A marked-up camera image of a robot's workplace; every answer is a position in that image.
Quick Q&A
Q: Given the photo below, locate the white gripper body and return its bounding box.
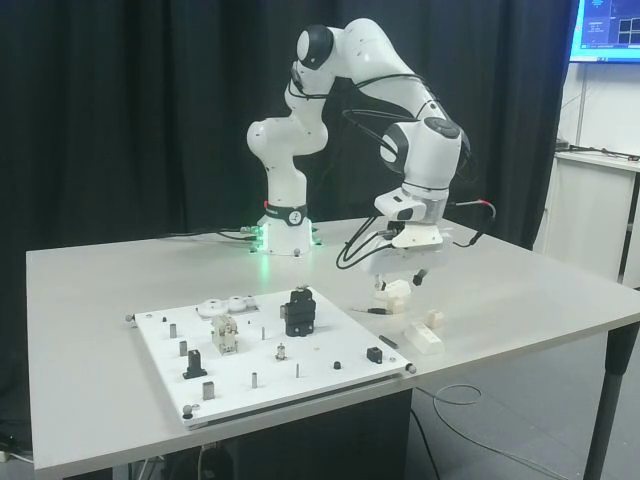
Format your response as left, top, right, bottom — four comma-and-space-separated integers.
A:
366, 242, 448, 282

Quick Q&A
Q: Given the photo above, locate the white task board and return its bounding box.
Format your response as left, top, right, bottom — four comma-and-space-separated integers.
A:
124, 284, 417, 431

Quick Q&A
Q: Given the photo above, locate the black D-SUB plug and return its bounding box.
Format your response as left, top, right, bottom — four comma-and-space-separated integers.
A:
279, 289, 319, 340

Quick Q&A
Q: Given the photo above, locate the beige connector block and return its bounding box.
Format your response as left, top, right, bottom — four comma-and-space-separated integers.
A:
209, 313, 240, 351

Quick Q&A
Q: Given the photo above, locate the black cabinet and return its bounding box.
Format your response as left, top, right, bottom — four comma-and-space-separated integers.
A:
127, 387, 415, 480

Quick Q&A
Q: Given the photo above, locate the white large gear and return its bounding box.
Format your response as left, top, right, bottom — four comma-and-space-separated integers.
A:
196, 298, 227, 320

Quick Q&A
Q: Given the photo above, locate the white cabinet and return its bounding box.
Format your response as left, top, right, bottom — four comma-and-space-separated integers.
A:
536, 146, 640, 292

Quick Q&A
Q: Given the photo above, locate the dark table leg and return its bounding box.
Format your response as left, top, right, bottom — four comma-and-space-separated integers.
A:
601, 327, 632, 480

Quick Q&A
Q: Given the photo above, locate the blue screen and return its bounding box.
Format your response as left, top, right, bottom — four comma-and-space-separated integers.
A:
568, 0, 640, 65

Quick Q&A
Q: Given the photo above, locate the black curtain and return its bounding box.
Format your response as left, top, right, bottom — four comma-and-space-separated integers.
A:
0, 0, 586, 444

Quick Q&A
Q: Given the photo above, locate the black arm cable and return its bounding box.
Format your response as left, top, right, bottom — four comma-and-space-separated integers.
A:
292, 72, 476, 274

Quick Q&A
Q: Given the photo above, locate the grey floor cable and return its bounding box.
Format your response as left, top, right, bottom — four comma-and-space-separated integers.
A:
426, 383, 640, 480

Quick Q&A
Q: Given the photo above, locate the black floor cable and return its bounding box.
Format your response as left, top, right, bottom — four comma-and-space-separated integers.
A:
412, 413, 454, 480

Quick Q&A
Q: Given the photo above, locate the black base cable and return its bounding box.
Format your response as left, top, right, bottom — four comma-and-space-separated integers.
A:
172, 226, 266, 247

